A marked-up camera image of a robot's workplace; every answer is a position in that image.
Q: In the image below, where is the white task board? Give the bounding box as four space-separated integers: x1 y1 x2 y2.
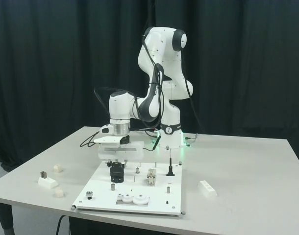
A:
71 160 186 216

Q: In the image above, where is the black D-SUB plug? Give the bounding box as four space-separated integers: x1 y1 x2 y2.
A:
110 161 125 184

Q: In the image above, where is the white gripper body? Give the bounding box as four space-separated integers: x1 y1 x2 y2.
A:
98 141 144 162

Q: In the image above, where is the black table leg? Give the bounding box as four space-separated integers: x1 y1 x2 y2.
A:
0 202 13 235

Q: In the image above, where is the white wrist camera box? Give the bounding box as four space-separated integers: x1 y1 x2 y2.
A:
99 123 114 135

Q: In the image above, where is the white large gear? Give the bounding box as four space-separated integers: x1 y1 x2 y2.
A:
132 194 149 206

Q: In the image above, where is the black floor cable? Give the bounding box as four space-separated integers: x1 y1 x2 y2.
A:
56 214 70 235

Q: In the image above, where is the black camera cable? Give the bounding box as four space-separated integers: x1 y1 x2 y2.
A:
78 129 102 148

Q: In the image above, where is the black curtain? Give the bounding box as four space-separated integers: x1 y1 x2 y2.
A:
0 0 299 172

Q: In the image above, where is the black USB plug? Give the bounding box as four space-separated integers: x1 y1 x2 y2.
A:
166 149 175 177

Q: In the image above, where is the thin black rod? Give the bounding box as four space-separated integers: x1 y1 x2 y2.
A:
151 136 161 151

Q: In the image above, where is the white peg holder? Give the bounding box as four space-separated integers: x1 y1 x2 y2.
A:
37 176 59 189

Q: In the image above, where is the white holder with holes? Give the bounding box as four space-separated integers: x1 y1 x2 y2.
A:
197 180 218 197

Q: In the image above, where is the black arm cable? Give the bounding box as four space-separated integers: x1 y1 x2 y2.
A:
92 34 204 138

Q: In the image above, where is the grey waterproof plug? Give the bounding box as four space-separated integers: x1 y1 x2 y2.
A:
146 168 158 187

